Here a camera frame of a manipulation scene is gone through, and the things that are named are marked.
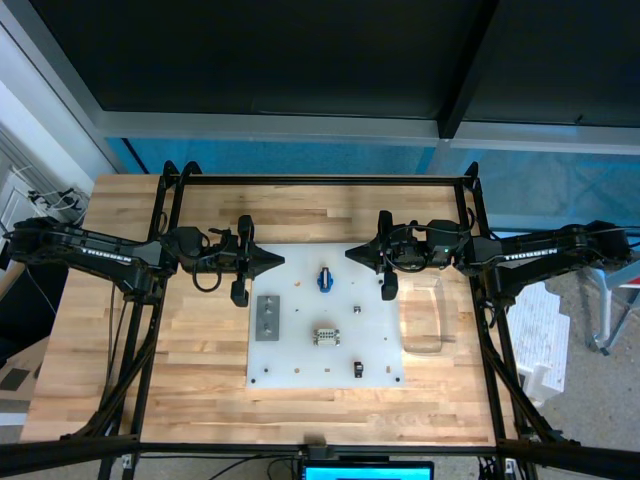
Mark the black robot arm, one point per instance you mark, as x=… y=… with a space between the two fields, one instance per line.
x=100 y=252
x=530 y=256

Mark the cardboard box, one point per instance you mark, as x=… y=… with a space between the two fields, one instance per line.
x=25 y=357

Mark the grey metal plate with posts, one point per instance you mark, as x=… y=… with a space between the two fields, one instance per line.
x=267 y=320

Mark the blue laptop screen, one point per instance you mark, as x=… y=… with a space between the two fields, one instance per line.
x=367 y=472

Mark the black aluminium frame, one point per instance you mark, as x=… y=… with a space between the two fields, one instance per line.
x=50 y=452

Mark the clear plastic tub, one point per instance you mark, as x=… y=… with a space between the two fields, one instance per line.
x=425 y=320

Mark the grey metal stand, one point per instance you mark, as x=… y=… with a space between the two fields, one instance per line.
x=605 y=300

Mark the black foam square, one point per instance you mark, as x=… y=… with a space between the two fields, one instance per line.
x=14 y=380

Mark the white foam block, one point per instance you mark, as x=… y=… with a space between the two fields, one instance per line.
x=542 y=340

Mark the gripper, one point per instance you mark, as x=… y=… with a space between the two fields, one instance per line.
x=386 y=222
x=244 y=225

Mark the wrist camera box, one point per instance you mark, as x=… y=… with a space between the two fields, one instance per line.
x=228 y=244
x=406 y=254

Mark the blue clamp holder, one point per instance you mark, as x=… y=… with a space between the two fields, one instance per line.
x=325 y=280

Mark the black table camera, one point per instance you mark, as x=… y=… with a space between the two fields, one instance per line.
x=319 y=451

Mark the black socket block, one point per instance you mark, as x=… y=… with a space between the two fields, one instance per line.
x=358 y=369

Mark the white task board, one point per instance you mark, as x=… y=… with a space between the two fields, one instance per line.
x=300 y=360

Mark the grey HAN10E connector insert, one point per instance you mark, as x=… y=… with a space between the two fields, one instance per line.
x=327 y=333

